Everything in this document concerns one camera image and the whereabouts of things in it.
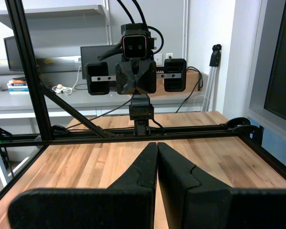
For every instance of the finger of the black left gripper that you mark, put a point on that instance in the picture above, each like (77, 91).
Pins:
(146, 81)
(124, 78)

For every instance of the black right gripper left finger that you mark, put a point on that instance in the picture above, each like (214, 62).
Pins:
(133, 202)

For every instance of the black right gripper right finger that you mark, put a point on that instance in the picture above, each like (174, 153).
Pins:
(205, 207)

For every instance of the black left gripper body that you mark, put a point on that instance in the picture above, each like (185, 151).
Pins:
(97, 69)

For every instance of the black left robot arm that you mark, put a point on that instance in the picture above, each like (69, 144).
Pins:
(140, 112)

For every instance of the black computer monitor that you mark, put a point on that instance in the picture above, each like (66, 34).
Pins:
(13, 55)
(95, 59)

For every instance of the grey desk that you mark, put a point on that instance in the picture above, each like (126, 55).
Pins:
(97, 99)

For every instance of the long wooden box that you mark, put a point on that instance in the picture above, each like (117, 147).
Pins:
(193, 83)

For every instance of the folded tripod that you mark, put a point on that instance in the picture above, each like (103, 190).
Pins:
(215, 59)

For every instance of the stack of books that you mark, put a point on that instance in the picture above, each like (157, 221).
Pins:
(17, 87)

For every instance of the white wall outlet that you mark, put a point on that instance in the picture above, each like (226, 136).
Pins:
(158, 59)
(169, 56)

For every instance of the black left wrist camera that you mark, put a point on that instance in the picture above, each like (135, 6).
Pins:
(134, 47)

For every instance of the grey wall shelf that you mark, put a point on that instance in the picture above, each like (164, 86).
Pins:
(62, 12)

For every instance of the black frame clamp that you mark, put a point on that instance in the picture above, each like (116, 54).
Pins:
(238, 121)
(246, 129)
(59, 128)

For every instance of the black aluminium frame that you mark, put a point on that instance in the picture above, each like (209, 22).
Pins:
(21, 35)

